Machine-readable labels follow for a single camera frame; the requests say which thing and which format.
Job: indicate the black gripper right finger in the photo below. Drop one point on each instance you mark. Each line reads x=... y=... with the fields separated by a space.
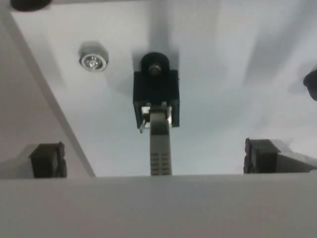
x=262 y=158

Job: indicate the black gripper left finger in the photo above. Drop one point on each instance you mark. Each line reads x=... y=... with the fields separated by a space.
x=47 y=162

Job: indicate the grey Ethernet plug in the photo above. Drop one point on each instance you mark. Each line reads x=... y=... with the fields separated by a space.
x=160 y=143

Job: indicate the white task board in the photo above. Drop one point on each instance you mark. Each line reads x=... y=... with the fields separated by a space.
x=223 y=111

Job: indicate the small black round stud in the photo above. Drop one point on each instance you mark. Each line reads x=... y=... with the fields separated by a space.
x=311 y=85

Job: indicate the small black block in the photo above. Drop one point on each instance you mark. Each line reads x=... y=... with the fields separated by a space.
x=31 y=5

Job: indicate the silver board corner post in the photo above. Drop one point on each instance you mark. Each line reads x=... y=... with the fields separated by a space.
x=93 y=58

